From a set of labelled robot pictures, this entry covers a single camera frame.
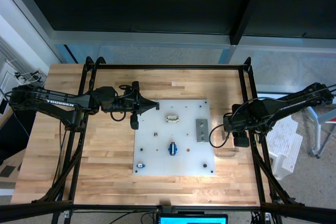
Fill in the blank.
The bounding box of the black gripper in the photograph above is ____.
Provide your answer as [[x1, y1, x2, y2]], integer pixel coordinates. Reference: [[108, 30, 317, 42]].
[[223, 113, 249, 148], [115, 81, 160, 130]]

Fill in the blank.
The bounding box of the clear plastic tub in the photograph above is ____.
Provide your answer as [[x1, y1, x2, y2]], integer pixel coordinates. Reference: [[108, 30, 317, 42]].
[[211, 115, 241, 159]]

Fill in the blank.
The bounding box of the beige multi-pin connector housing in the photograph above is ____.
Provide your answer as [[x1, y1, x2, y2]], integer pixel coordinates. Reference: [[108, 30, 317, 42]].
[[165, 114, 182, 124]]

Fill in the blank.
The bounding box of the grey aluminium block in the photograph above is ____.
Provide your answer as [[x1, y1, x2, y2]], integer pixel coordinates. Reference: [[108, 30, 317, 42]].
[[195, 119, 210, 143]]

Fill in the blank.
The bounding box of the white task board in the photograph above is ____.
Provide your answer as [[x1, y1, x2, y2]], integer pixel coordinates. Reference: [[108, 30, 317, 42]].
[[132, 99, 217, 177]]

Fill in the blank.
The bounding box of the metal stand with red panel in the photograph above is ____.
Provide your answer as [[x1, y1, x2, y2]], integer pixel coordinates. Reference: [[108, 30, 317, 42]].
[[306, 102, 336, 159]]

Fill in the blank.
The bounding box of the blue laptop screen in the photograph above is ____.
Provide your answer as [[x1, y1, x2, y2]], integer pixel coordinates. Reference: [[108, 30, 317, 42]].
[[156, 214, 228, 224]]

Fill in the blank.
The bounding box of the cardboard box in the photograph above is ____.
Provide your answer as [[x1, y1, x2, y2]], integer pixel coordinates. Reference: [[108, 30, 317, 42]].
[[0, 149, 27, 184]]

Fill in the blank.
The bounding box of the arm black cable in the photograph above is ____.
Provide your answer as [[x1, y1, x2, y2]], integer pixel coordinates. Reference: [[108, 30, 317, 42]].
[[109, 84, 132, 122], [209, 125, 232, 148]]

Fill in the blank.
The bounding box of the black table frame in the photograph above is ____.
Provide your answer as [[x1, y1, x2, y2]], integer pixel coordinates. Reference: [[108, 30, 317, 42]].
[[0, 56, 336, 224]]

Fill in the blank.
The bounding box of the blue round mount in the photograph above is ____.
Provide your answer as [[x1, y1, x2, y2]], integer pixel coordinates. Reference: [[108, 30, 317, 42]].
[[165, 142, 180, 156]]

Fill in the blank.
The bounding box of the black table-level camera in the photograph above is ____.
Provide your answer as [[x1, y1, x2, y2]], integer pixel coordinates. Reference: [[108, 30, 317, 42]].
[[159, 199, 176, 214]]

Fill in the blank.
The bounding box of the tangled cable bundle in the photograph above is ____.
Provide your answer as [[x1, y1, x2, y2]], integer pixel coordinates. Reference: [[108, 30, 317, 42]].
[[10, 60, 46, 84]]

